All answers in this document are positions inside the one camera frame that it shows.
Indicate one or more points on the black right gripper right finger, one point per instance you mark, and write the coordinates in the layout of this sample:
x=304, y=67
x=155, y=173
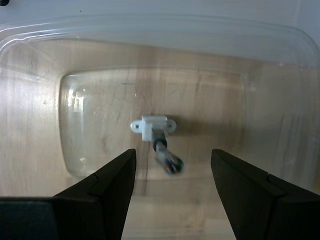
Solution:
x=262, y=212

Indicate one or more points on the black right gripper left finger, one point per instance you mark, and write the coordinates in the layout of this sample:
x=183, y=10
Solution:
x=75, y=215

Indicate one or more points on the clear plastic tub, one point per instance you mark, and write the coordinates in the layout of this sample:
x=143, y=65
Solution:
x=100, y=87

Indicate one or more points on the white RJ45 connector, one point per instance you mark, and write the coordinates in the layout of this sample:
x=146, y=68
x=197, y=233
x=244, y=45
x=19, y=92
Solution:
x=150, y=127

